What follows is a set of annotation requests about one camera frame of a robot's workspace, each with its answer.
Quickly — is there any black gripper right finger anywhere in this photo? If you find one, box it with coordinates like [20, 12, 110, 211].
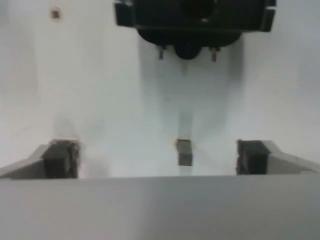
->
[236, 139, 320, 176]

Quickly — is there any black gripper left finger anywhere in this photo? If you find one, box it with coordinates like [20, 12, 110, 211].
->
[0, 139, 81, 180]

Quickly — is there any white task board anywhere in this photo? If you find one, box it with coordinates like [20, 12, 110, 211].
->
[0, 0, 320, 180]

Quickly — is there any metal square peg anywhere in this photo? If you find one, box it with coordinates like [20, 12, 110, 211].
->
[174, 138, 194, 167]

